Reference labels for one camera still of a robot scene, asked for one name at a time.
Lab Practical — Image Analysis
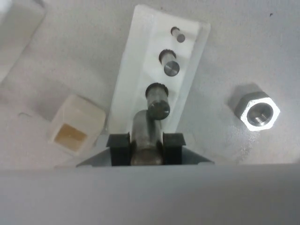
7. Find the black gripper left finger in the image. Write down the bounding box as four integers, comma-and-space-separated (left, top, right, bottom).
76, 132, 131, 167

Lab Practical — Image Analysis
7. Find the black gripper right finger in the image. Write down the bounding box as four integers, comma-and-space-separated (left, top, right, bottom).
163, 132, 215, 166

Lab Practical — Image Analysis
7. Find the widest metal round peg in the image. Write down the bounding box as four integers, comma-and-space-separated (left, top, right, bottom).
130, 109, 165, 166

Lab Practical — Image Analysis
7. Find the wide metal round peg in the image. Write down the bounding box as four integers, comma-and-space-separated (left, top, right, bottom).
145, 82, 171, 121

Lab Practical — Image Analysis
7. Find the white peg holder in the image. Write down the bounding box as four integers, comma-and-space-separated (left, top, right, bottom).
0, 0, 46, 84
108, 4, 211, 136

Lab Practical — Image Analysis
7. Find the medium metal round peg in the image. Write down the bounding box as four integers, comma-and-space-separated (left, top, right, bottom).
158, 49, 181, 77

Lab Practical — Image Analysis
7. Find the thin metal round peg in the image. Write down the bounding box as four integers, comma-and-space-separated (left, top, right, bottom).
170, 26, 187, 44

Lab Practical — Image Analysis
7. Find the cream plastic block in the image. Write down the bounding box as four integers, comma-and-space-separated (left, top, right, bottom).
47, 94, 107, 157

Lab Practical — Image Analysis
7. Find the metal hex nut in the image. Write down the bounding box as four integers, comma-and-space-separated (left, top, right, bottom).
228, 82, 281, 132

